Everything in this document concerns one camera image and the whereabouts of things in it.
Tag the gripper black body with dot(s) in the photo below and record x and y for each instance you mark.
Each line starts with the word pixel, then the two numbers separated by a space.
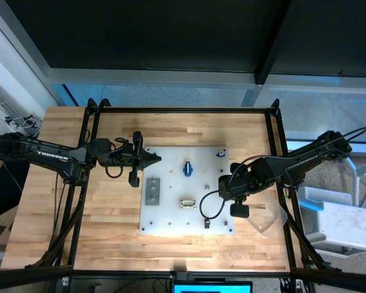
pixel 136 152
pixel 236 189

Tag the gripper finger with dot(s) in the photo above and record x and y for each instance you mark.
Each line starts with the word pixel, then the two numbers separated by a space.
pixel 149 155
pixel 149 162

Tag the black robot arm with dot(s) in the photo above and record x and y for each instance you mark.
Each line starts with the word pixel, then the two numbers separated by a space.
pixel 305 161
pixel 55 155

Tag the grey metal plate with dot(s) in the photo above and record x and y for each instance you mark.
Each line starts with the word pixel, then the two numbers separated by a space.
pixel 149 192

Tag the silver round rod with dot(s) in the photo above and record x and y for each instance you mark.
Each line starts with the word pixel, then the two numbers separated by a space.
pixel 187 167

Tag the blue holder with white block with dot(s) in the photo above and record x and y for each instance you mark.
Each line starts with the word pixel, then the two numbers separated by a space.
pixel 220 154

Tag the blue clamp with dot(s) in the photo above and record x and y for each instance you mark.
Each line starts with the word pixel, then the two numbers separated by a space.
pixel 186 174

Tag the clear plastic tub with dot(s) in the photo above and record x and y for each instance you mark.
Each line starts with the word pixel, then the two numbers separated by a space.
pixel 265 219

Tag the black socket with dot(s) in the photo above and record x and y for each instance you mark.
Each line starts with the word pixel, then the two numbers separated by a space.
pixel 207 224

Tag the beige connector housing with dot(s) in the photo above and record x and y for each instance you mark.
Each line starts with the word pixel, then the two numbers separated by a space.
pixel 188 204

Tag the white task board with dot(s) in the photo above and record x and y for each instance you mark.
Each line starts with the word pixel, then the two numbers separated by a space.
pixel 170 213

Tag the blue laptop screen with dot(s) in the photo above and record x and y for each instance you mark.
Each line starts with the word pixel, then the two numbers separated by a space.
pixel 212 288

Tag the white metal chair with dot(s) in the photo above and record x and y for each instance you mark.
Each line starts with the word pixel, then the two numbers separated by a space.
pixel 356 183

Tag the cardboard box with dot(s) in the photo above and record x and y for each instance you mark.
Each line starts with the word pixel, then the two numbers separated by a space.
pixel 0 226

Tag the black metal frame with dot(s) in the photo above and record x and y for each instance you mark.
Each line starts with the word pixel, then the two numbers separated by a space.
pixel 170 109

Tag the black bracket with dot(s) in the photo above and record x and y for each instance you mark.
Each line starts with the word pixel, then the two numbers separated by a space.
pixel 182 275

